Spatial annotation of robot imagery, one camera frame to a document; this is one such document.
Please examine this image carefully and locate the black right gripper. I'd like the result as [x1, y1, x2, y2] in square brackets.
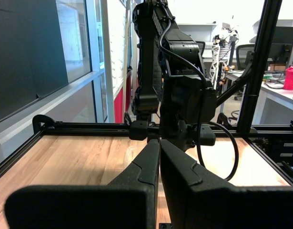
[129, 120, 216, 153]

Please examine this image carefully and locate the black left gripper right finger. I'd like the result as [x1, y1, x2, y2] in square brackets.
[160, 140, 293, 229]

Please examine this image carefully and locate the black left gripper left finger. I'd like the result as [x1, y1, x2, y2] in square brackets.
[4, 139, 161, 229]

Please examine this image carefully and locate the red cabinet panel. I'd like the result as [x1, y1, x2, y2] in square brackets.
[113, 87, 124, 124]

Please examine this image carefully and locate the black controller box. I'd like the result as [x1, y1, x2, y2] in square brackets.
[252, 137, 293, 167]

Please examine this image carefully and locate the white lattice robot stand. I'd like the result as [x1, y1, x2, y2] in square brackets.
[208, 22, 240, 96]

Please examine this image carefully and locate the white shelf unit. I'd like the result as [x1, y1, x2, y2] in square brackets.
[177, 22, 218, 43]

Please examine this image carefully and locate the white desk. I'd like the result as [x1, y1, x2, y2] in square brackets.
[224, 71, 293, 126]

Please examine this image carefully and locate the black office chair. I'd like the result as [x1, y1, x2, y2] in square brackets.
[233, 44, 256, 101]

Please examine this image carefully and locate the red plastic cup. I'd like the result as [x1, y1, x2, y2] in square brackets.
[283, 66, 293, 91]

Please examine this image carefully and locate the dark computer monitor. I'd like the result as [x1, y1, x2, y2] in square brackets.
[267, 26, 293, 62]

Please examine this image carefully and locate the black camera cable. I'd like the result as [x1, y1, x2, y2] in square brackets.
[158, 18, 240, 182]

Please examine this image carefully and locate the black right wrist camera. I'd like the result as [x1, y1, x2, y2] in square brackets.
[172, 86, 217, 124]

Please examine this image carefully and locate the black aluminium frame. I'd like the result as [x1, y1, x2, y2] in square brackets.
[0, 0, 293, 187]

